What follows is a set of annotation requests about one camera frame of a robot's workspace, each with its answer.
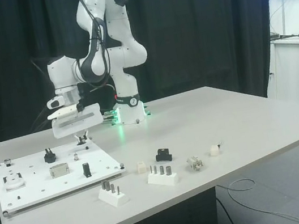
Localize white task board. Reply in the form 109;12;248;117
0;136;131;220

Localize black USB plug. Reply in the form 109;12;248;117
81;162;92;179

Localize grey floor cable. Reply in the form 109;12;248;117
215;169;299;224

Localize black curtains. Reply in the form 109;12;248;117
0;0;299;224

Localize flat white mounting plate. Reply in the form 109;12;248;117
45;103;79;121

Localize large metal square peg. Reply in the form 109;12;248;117
101;179;112;193

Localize metal connector plug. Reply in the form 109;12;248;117
185;154;206;174

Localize white round peg holder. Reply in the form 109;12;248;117
145;167;181;191

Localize black waterproof plug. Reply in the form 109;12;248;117
42;146;59;165

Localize white cabinet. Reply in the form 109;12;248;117
257;31;299;120

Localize small white cube holder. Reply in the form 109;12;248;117
136;160;149;175

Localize white large gear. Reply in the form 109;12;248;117
3;173;28;194

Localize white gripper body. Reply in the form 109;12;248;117
48;103;105;141

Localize white camera box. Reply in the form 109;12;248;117
45;95;66;110

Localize black D-SUB plug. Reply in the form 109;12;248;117
153;146;176;164

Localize white square peg holder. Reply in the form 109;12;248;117
96;183;132;210

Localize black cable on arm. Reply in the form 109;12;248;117
66;0;117;93

